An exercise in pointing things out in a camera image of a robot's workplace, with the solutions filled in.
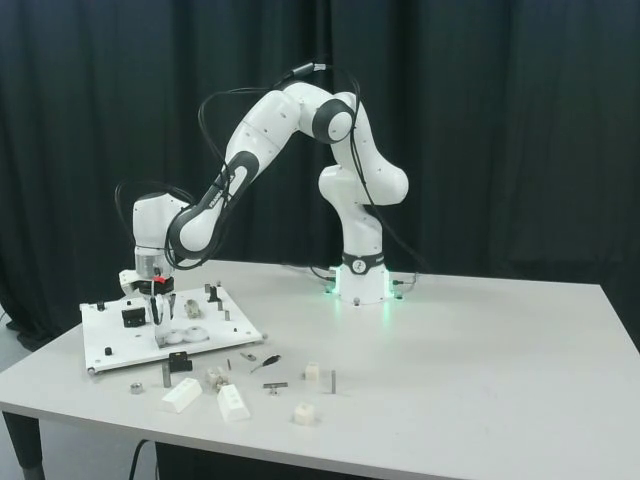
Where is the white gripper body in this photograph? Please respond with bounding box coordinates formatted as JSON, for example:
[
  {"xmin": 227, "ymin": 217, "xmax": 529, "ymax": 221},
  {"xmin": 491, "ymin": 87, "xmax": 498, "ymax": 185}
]
[{"xmin": 147, "ymin": 292, "xmax": 175, "ymax": 335}]

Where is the black wrist band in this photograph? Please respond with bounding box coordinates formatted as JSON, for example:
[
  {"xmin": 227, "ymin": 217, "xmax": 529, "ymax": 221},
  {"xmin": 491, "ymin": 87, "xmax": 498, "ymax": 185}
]
[{"xmin": 138, "ymin": 279, "xmax": 174, "ymax": 297}]

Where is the thin black rod red tag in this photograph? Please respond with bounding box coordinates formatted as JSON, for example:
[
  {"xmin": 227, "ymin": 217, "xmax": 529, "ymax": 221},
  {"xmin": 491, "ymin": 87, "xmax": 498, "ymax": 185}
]
[{"xmin": 149, "ymin": 273, "xmax": 166, "ymax": 324}]

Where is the white task board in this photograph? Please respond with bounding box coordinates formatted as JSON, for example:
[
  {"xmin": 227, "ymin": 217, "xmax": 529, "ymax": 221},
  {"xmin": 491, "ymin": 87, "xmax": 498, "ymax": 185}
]
[{"xmin": 79, "ymin": 284, "xmax": 266, "ymax": 374}]

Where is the white peg holder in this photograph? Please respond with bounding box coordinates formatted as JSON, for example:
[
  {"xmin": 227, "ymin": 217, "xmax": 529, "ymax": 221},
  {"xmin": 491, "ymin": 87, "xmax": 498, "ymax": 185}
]
[
  {"xmin": 159, "ymin": 378, "xmax": 204, "ymax": 415},
  {"xmin": 216, "ymin": 383, "xmax": 253, "ymax": 425}
]

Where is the dark table leg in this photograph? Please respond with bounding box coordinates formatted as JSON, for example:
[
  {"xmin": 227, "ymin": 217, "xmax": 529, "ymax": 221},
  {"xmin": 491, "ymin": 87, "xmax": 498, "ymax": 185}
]
[{"xmin": 0, "ymin": 409, "xmax": 41, "ymax": 480}]

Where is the black curtain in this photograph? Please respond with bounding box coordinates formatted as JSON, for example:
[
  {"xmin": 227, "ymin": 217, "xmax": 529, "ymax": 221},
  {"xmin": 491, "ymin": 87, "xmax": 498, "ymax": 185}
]
[{"xmin": 0, "ymin": 0, "xmax": 640, "ymax": 351}]

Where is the silver wrist ring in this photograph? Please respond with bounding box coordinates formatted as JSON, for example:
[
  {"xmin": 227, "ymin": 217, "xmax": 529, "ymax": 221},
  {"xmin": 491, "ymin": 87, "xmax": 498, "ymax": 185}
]
[{"xmin": 135, "ymin": 252, "xmax": 167, "ymax": 279}]

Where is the black plug short cable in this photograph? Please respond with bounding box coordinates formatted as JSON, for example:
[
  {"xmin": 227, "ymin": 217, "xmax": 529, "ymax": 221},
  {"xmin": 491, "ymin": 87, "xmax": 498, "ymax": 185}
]
[{"xmin": 249, "ymin": 353, "xmax": 282, "ymax": 374}]

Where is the black cable under table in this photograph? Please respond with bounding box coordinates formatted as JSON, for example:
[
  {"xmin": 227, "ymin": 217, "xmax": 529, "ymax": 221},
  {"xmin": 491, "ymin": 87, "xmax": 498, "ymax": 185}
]
[{"xmin": 132, "ymin": 439, "xmax": 159, "ymax": 480}]

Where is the black base cable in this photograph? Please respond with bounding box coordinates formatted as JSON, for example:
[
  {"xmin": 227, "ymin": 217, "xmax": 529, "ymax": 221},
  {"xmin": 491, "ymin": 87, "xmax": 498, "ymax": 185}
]
[{"xmin": 282, "ymin": 263, "xmax": 341, "ymax": 282}]

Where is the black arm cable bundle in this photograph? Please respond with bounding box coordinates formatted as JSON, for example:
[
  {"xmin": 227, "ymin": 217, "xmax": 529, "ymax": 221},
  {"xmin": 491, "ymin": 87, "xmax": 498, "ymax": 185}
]
[{"xmin": 114, "ymin": 62, "xmax": 396, "ymax": 296}]

